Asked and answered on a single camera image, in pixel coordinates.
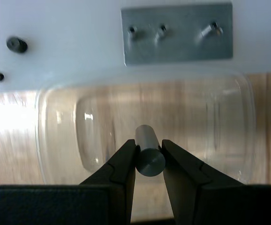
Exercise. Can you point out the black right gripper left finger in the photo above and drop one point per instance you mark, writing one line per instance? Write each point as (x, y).
(91, 201)

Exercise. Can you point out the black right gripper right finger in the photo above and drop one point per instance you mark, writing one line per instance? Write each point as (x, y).
(208, 201)

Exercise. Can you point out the grey metal cylinder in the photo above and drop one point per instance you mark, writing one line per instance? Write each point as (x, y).
(149, 161)

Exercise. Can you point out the clear plastic tub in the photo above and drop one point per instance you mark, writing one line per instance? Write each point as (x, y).
(196, 117)

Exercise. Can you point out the grey metal plate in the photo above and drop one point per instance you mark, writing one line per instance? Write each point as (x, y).
(184, 50)

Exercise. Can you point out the white task board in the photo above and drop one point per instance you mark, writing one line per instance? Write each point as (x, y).
(67, 35)

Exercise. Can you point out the thick metal peg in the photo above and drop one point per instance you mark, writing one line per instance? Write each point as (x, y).
(210, 29)

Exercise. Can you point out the black round knob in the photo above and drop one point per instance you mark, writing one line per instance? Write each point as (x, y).
(16, 44)

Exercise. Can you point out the thin metal peg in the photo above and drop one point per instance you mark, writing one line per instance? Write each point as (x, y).
(133, 30)

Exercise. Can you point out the medium metal peg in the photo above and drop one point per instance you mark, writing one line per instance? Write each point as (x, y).
(161, 30)

